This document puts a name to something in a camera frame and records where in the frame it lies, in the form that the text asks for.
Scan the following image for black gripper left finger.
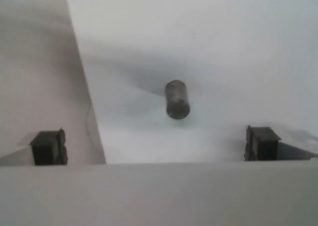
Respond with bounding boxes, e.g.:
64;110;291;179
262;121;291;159
0;127;69;166

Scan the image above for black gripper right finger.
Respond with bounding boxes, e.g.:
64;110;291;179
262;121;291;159
244;125;318;162

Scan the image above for metal round peg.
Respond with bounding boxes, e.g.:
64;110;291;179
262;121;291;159
164;79;191;120

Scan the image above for white task board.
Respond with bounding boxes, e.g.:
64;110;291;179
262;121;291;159
63;0;318;165

